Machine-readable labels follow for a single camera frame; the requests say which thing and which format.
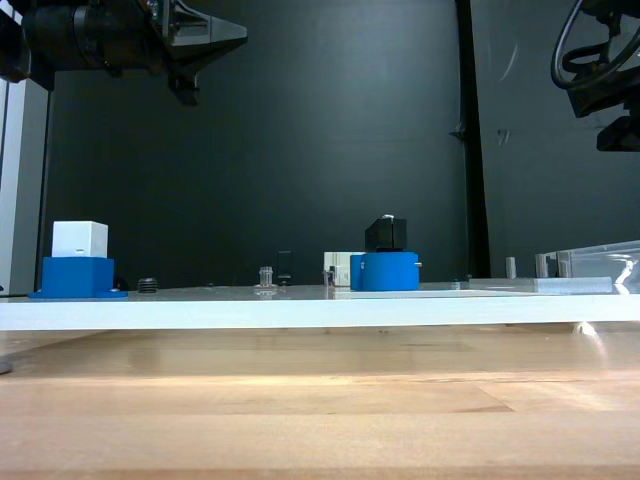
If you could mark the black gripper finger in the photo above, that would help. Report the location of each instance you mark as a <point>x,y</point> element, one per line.
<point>215,31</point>
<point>200,55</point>

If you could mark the clear plastic tub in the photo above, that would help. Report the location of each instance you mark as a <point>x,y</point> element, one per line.
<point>600,260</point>

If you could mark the small grey upright pin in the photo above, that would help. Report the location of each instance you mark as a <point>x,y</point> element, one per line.
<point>510,266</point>

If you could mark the white cube plug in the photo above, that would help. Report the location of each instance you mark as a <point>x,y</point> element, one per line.
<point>75,237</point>

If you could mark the small clear clip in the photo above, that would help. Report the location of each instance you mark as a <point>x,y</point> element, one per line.
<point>266,277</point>

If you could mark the black screw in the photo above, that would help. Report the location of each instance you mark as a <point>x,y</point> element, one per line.
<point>148,285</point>

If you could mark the blue square socket base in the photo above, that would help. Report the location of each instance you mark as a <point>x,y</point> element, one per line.
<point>75,277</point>

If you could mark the pale rectangular connector housing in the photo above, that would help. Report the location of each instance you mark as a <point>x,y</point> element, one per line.
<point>336,267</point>

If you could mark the black block in holder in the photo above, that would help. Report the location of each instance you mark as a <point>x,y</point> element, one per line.
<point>385,235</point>

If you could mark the blue round holder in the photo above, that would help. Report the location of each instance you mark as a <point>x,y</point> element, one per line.
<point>385,272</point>

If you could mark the white square board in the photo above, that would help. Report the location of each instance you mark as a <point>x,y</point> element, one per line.
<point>300,312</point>

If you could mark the black wall pillar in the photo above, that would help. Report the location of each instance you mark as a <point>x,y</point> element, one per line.
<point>472,150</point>

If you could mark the grey metal plate with bracket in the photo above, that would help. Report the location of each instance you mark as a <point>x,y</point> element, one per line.
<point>570,286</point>

